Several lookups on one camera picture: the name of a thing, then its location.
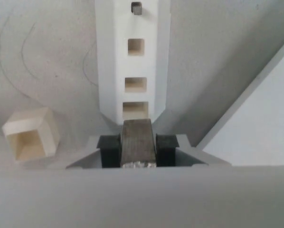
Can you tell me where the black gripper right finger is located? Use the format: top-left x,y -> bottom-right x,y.
155,134 -> 232,168

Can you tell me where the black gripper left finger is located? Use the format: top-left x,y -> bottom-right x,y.
65,134 -> 121,170

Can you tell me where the white peg holder with holes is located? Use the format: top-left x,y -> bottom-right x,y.
95,0 -> 173,126

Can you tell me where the small metal square peg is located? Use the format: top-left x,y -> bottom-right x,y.
130,1 -> 143,16

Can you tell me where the small white cube holder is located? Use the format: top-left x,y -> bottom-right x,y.
1,106 -> 60,165

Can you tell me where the white task board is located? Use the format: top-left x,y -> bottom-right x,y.
196,30 -> 284,166

